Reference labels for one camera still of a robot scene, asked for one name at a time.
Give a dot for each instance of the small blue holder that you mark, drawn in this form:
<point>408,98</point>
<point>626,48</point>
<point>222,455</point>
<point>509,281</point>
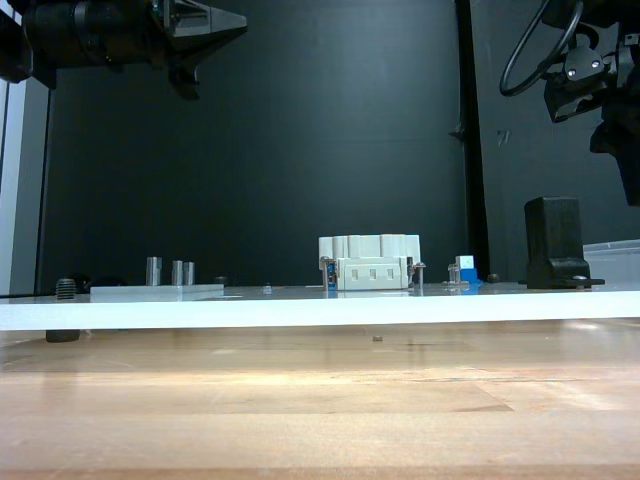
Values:
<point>470,277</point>

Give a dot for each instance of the white connector housing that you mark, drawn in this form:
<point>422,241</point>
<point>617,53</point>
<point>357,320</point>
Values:
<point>370,265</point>

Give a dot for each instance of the white task board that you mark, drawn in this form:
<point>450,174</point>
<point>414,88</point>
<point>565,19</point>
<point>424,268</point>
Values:
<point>320,312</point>

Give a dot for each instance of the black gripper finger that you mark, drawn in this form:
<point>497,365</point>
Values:
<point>225,25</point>
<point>627,150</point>

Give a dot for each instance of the silver connector screw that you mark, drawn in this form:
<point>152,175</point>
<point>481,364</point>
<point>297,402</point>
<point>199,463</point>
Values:
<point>419,275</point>

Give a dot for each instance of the clear plastic tub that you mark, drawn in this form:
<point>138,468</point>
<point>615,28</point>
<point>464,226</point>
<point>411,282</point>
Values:
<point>615,260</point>

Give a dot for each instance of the black rubber foot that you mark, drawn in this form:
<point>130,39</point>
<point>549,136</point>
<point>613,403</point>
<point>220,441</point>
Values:
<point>62,336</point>

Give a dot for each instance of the grey metal plate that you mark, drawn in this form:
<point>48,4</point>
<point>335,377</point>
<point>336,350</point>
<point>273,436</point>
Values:
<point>150,294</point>

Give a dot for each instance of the black plastic holder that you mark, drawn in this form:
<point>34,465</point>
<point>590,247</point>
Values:
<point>552,240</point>

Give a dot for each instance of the small white cube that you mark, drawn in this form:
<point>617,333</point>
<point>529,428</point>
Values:
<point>464,262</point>

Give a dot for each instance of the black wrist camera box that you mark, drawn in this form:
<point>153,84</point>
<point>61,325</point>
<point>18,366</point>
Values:
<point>575,100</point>

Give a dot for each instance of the black vertical post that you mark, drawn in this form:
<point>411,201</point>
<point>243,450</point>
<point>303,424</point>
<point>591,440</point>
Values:
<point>472,150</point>

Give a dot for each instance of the small metal fastener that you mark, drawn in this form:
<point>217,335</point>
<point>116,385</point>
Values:
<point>453,275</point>

